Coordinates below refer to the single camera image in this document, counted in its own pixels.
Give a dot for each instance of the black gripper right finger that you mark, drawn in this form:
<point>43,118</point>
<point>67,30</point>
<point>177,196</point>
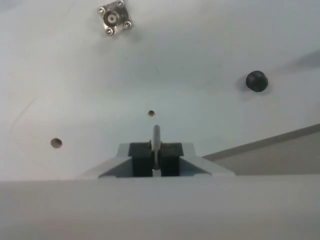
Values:
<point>171,160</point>

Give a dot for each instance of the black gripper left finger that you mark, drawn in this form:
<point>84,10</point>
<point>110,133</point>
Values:
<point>140,160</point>

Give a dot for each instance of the metal round peg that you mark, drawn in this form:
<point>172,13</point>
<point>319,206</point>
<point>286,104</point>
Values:
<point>156,140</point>

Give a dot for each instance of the black round board knob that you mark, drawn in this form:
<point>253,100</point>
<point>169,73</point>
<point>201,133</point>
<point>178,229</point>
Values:
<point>257,80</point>

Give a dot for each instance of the white task board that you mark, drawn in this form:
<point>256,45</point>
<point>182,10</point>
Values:
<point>75,75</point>

